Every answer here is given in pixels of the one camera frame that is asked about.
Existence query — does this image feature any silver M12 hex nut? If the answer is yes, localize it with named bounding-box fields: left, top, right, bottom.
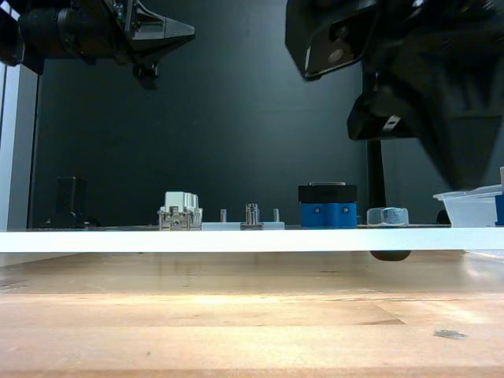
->
left=366, top=206, right=409, bottom=228

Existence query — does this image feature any clear plastic tub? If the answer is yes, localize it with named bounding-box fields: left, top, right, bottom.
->
left=432, top=183, right=504, bottom=259

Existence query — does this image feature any small blue plug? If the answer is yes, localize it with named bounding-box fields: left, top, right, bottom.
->
left=494, top=167, right=504, bottom=228

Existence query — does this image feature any beige connector housing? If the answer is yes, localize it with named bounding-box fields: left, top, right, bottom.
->
left=156, top=191, right=204, bottom=232

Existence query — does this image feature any small black clamp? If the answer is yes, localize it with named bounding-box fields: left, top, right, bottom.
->
left=37, top=176, right=94, bottom=229

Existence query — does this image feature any blue and black connector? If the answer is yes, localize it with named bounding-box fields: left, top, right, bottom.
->
left=298, top=180, right=358, bottom=228

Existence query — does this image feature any small metal socket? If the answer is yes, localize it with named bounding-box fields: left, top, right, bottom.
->
left=239, top=202, right=265, bottom=231

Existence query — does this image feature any white board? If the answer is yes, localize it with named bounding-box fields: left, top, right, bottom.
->
left=0, top=227, right=504, bottom=254

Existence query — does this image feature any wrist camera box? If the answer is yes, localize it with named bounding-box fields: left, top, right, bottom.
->
left=283, top=0, right=376, bottom=83

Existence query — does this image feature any black wall post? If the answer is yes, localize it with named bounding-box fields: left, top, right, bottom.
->
left=365, top=139, right=387, bottom=224

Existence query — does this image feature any grey window frame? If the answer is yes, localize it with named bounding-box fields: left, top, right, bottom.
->
left=0, top=65, right=39, bottom=230

